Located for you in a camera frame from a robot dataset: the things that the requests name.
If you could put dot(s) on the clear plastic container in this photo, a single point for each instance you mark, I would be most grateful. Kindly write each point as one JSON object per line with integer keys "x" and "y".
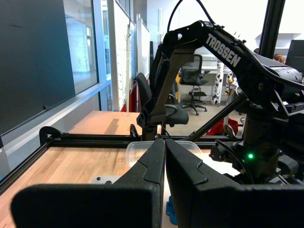
{"x": 135, "y": 149}

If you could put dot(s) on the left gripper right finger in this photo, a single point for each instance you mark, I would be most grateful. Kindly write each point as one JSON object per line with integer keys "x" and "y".
{"x": 225, "y": 206}

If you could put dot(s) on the person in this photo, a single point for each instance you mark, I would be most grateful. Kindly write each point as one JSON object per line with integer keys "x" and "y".
{"x": 279, "y": 58}

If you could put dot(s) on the white task board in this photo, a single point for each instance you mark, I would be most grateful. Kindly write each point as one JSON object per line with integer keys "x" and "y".
{"x": 221, "y": 164}

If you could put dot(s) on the blue socket block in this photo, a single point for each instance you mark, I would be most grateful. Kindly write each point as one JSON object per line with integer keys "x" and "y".
{"x": 170, "y": 210}

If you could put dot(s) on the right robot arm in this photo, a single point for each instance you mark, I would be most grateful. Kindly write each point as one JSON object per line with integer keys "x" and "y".
{"x": 221, "y": 51}

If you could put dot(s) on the black frame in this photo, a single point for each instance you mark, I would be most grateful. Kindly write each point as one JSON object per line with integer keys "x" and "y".
{"x": 95, "y": 140}

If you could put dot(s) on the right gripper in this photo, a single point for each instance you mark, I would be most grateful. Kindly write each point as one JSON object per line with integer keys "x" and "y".
{"x": 261, "y": 133}

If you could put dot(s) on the black monitor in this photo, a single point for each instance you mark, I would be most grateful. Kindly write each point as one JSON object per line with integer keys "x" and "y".
{"x": 295, "y": 54}

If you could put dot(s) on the black office chair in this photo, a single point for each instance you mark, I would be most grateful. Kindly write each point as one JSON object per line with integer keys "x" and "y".
{"x": 145, "y": 90}
{"x": 193, "y": 78}

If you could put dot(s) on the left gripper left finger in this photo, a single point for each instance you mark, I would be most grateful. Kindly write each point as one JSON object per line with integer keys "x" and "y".
{"x": 99, "y": 204}

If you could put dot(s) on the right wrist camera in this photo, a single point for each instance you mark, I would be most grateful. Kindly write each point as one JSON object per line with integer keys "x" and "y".
{"x": 224, "y": 152}

